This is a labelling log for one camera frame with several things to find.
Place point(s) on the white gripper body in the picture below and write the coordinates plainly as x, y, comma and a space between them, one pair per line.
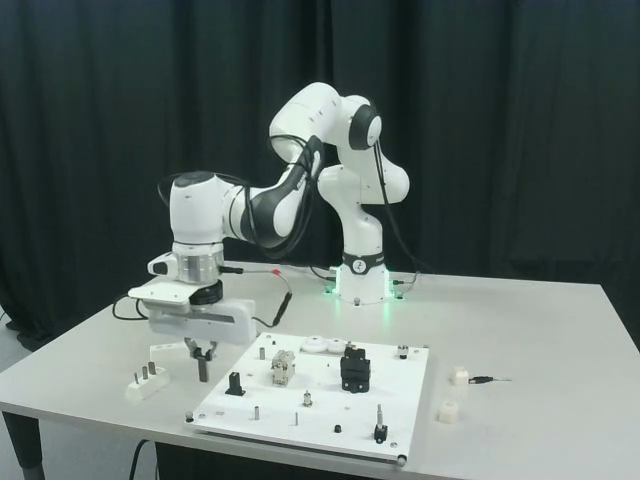
220, 330

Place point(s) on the metal square peg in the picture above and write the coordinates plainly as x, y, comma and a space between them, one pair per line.
202, 371

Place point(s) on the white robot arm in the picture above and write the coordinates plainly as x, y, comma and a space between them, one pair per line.
360, 210

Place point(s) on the black flange band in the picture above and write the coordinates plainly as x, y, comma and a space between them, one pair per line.
206, 295

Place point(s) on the flat white mounting plate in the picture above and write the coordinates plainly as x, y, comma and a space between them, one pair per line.
160, 294

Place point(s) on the white task board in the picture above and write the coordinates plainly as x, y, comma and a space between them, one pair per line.
300, 380

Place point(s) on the white large gear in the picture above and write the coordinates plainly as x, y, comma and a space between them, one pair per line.
313, 344

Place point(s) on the metal BNC plug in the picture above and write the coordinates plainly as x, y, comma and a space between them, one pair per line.
306, 398

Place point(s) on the white medium gear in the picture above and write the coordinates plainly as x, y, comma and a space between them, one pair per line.
334, 345

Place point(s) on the metal bolt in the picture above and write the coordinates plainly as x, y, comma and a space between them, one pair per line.
379, 414

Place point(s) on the metal waterproof plug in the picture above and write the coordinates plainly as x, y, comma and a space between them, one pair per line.
401, 352

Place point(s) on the black table leg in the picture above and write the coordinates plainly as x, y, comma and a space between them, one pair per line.
22, 445

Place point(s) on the small white plug holder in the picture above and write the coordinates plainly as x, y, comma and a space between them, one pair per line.
448, 411
459, 376

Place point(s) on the black curtain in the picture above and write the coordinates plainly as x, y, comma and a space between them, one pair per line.
100, 100

